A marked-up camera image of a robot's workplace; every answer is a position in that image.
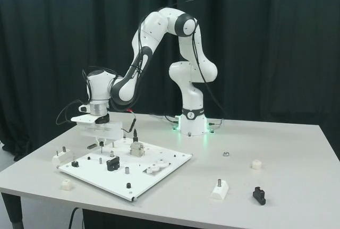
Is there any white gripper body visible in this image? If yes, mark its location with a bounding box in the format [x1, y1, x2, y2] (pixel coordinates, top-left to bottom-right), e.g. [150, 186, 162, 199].
[76, 122, 123, 139]

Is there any white peg holder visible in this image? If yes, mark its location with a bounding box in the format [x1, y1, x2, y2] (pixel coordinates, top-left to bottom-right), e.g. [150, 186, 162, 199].
[211, 183, 229, 200]
[52, 151, 72, 164]

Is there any white task board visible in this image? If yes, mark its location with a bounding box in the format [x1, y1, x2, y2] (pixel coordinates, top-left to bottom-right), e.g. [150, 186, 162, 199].
[56, 136, 193, 202]

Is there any white large gear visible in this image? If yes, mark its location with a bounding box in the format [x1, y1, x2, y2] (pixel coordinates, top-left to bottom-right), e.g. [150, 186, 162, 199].
[156, 158, 171, 169]

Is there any black table leg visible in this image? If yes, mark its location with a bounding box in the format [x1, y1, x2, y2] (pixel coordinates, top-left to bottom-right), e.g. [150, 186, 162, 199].
[0, 192, 22, 229]

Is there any black D-SUB plug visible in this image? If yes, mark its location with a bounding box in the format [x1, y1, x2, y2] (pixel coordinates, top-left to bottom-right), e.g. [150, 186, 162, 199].
[252, 186, 266, 200]

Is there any black curtain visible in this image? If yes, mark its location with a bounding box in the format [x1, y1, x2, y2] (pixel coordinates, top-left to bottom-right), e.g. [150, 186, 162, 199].
[0, 0, 340, 162]

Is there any thin black rod on wire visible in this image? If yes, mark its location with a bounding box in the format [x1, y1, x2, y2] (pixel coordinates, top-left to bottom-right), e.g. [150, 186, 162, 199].
[124, 108, 137, 134]

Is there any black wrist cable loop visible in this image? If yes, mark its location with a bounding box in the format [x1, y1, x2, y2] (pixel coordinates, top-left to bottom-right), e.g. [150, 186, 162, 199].
[55, 100, 90, 125]

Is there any black base cable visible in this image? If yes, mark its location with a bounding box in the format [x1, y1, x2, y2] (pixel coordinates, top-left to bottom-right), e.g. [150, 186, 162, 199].
[163, 113, 181, 124]

